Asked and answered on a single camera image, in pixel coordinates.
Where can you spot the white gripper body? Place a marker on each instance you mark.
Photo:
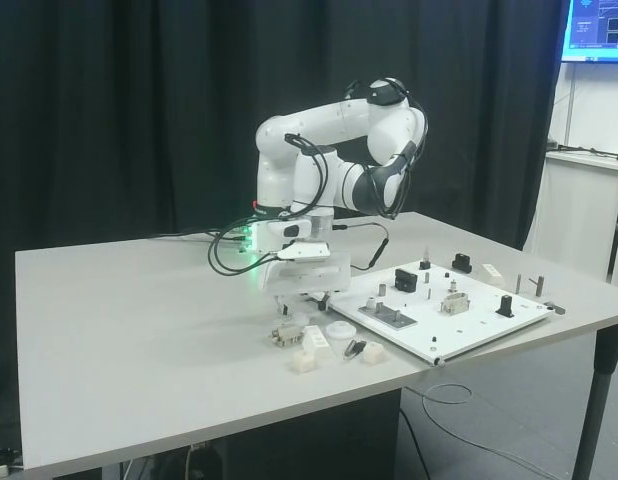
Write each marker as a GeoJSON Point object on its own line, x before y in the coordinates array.
{"type": "Point", "coordinates": [309, 274]}

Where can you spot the white small gear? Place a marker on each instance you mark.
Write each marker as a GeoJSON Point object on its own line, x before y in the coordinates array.
{"type": "Point", "coordinates": [371, 303]}

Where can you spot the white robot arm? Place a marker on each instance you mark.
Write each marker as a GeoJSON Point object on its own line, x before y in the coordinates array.
{"type": "Point", "coordinates": [334, 122]}

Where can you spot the white large gear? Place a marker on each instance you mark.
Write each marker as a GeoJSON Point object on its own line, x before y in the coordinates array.
{"type": "Point", "coordinates": [339, 331]}

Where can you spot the grey waterproof plug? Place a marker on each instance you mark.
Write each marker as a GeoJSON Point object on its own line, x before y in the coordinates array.
{"type": "Point", "coordinates": [281, 336]}

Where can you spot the white long holder block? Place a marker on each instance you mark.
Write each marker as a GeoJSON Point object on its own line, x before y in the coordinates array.
{"type": "Point", "coordinates": [491, 271]}
{"type": "Point", "coordinates": [316, 342]}

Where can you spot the small black plug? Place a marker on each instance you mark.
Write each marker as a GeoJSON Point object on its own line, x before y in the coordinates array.
{"type": "Point", "coordinates": [356, 348]}

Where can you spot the white small holder block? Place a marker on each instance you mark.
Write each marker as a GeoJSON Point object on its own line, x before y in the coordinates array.
{"type": "Point", "coordinates": [304, 362]}
{"type": "Point", "coordinates": [374, 354]}

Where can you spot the small upright plug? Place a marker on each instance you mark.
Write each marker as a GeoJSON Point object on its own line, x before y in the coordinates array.
{"type": "Point", "coordinates": [425, 260]}

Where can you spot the black D-SUB plug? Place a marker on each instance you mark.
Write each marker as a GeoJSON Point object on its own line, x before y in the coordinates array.
{"type": "Point", "coordinates": [461, 262]}

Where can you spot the white task board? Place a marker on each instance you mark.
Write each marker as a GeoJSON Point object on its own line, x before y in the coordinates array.
{"type": "Point", "coordinates": [469, 320]}

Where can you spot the black curtain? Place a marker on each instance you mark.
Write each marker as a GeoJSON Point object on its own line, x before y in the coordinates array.
{"type": "Point", "coordinates": [164, 110]}

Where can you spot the white cabinet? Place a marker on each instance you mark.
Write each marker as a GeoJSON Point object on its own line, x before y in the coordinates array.
{"type": "Point", "coordinates": [584, 215]}

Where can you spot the dark table leg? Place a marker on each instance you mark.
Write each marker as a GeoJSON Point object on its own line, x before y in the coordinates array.
{"type": "Point", "coordinates": [603, 410]}

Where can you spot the blue screen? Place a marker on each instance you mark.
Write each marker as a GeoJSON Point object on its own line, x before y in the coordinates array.
{"type": "Point", "coordinates": [596, 30]}

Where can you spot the flat white mount plate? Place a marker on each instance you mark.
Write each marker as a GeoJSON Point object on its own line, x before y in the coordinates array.
{"type": "Point", "coordinates": [306, 251]}

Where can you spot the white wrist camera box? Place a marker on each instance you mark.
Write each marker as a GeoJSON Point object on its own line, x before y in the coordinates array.
{"type": "Point", "coordinates": [289, 230]}

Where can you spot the small metal bracket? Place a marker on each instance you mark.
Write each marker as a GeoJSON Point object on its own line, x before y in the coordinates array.
{"type": "Point", "coordinates": [556, 307]}

